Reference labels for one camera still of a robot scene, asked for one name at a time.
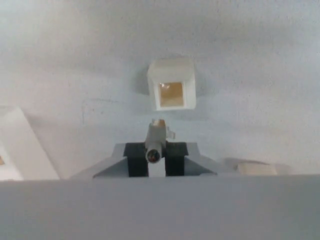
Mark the white holder with square hole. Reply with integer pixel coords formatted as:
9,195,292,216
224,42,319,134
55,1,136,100
146,57,197,112

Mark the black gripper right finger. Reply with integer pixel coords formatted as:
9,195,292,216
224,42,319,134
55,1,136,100
164,141,218,178

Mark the clear Ethernet plug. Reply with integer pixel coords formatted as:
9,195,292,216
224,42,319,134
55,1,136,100
144,119,177,166

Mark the white stepped small holder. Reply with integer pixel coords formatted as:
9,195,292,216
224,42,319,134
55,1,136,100
0,106,61,181

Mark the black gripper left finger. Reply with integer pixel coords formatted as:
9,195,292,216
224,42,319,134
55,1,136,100
92,141,150,178

